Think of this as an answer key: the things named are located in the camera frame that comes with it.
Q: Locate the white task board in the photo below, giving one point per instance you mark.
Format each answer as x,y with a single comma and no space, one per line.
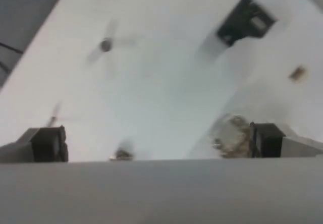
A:
161,82

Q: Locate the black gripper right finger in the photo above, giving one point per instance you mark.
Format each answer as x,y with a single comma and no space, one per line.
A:
270,143

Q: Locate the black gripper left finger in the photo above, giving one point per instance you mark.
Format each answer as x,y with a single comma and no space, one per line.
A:
45,145

